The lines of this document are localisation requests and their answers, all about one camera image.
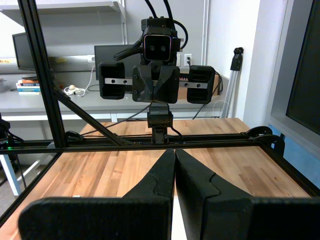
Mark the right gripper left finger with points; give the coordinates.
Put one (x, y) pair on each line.
(100, 220)

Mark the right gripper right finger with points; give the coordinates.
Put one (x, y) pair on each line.
(250, 220)

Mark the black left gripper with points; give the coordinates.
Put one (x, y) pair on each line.
(112, 82)

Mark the black idle robot arm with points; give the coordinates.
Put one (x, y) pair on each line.
(6, 132)

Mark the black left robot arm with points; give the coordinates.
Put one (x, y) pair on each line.
(160, 120)

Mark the white taskboard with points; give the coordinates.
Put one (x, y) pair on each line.
(178, 230)

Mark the black and silver tripod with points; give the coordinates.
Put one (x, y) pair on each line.
(237, 60)

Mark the stack of books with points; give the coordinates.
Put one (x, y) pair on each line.
(28, 87)

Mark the grey desk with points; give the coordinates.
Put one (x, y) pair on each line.
(30, 105)

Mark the black monitor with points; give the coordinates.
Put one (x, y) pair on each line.
(23, 52)

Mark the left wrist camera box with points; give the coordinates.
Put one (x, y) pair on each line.
(157, 47)

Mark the white wall outlet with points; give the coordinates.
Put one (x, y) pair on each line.
(188, 60)

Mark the white wall shelf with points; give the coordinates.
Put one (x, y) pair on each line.
(75, 7)

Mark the black aluminium frame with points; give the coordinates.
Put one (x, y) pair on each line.
(43, 75)

